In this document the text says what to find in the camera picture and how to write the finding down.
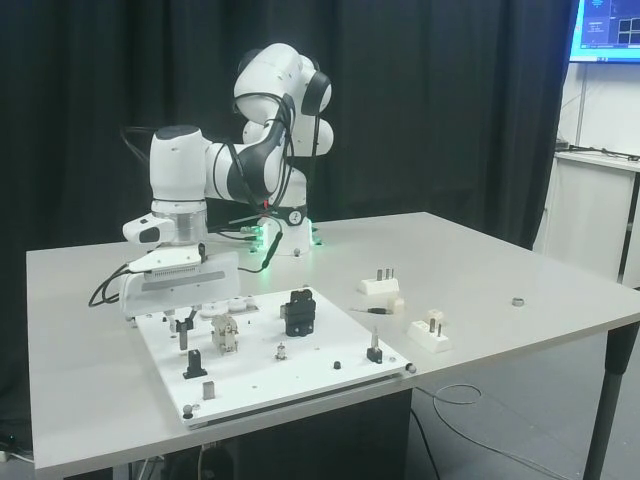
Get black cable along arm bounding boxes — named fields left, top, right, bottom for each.
left=88, top=92, right=322, bottom=307

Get black table leg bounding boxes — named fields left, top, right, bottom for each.
left=582, top=332, right=630, bottom=480

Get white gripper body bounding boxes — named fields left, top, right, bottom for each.
left=119, top=251, right=241, bottom=319

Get black curtains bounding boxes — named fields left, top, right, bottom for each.
left=0, top=0, right=586, bottom=441

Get white task board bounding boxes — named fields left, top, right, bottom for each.
left=132, top=287, right=417, bottom=431

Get blue screen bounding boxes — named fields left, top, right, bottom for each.
left=568, top=0, right=640, bottom=64

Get white cabinet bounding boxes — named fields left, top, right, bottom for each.
left=532, top=149, right=640, bottom=291

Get pale waterproof plug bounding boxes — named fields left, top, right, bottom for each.
left=209, top=314, right=240, bottom=357

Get black box under table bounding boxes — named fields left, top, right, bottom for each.
left=130, top=388, right=414, bottom=480

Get white round peg holder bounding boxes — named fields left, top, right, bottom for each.
left=358, top=276, right=401, bottom=298

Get white square peg holder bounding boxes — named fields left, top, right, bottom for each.
left=407, top=319, right=454, bottom=354

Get grey floor cable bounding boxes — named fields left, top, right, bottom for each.
left=417, top=383, right=484, bottom=480

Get black D-SUB plug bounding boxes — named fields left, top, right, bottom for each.
left=279, top=288, right=319, bottom=337

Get black cable beside robot foot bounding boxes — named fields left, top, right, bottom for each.
left=205, top=214, right=262, bottom=247

